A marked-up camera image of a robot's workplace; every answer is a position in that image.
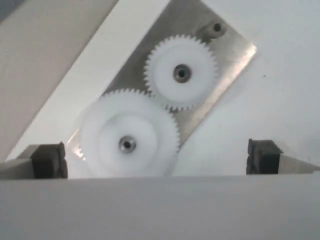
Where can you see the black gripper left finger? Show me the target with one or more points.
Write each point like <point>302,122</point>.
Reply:
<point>47,162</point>

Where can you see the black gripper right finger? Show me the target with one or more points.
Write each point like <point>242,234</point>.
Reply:
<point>262,157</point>

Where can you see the white medium gear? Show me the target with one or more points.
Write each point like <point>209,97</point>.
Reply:
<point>195,87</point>

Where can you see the white large gear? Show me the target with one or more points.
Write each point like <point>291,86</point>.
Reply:
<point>105,130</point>

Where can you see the white task board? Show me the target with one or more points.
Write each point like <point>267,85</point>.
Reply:
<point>275,100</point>

